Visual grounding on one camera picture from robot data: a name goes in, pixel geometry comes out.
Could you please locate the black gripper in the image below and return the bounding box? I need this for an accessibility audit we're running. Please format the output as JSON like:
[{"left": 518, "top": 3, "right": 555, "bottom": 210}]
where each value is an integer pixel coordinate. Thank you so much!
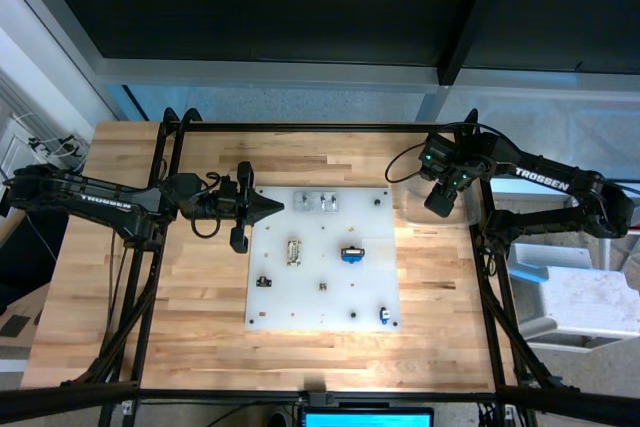
[
  {"left": 219, "top": 160, "right": 285, "bottom": 254},
  {"left": 418, "top": 135, "right": 476, "bottom": 218}
]

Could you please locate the clear plastic tub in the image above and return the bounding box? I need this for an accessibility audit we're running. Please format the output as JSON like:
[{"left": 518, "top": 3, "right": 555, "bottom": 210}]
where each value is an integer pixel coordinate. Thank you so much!
[{"left": 394, "top": 176, "right": 481, "bottom": 228}]

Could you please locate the white plastic board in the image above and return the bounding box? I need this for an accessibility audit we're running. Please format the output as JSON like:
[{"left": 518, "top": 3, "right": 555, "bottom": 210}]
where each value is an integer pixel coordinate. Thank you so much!
[{"left": 243, "top": 186, "right": 404, "bottom": 332}]

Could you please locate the white plastic step stool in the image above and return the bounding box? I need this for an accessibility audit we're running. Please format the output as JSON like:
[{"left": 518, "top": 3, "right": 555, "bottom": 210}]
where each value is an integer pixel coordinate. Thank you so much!
[{"left": 509, "top": 244, "right": 640, "bottom": 353}]

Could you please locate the black vertical beam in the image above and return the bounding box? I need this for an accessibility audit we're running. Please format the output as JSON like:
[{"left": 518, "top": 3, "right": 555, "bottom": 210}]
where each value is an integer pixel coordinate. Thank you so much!
[{"left": 437, "top": 0, "right": 501, "bottom": 87}]

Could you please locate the laptop screen with blue edge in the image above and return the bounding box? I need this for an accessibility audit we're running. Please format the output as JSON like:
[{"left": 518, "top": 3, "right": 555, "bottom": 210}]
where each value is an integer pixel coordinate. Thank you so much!
[{"left": 298, "top": 406, "right": 435, "bottom": 427}]

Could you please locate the black case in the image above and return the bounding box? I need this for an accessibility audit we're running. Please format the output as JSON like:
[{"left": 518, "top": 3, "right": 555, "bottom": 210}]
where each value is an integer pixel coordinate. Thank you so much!
[{"left": 0, "top": 211, "right": 69, "bottom": 316}]

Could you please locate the brown cardboard sheet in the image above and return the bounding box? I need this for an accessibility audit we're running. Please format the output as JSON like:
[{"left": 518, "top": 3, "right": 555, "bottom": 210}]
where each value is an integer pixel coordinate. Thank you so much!
[{"left": 0, "top": 281, "right": 54, "bottom": 348}]

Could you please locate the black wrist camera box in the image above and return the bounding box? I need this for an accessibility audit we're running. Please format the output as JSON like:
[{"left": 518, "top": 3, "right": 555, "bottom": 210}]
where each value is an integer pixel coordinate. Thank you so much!
[{"left": 218, "top": 175, "right": 240, "bottom": 201}]

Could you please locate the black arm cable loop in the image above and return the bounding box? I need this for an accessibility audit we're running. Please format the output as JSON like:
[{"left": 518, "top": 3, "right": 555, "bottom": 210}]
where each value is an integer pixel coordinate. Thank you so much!
[
  {"left": 191, "top": 210, "right": 222, "bottom": 240},
  {"left": 384, "top": 140, "right": 432, "bottom": 184}
]

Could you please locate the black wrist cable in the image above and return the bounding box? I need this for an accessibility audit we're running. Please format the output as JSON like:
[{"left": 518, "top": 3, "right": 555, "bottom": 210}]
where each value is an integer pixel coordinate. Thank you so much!
[{"left": 439, "top": 119, "right": 504, "bottom": 141}]

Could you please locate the black aluminium frame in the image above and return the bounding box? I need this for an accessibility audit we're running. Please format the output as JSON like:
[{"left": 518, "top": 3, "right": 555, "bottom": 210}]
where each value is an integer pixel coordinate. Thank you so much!
[{"left": 0, "top": 106, "right": 640, "bottom": 427}]

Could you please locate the white tubular frame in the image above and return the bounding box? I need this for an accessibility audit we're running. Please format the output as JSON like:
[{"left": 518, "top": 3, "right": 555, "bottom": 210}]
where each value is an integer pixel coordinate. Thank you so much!
[{"left": 594, "top": 226, "right": 640, "bottom": 271}]

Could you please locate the white and black cable bundle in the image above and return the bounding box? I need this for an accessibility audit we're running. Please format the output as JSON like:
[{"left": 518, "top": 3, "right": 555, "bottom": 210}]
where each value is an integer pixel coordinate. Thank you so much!
[{"left": 27, "top": 132, "right": 85, "bottom": 159}]

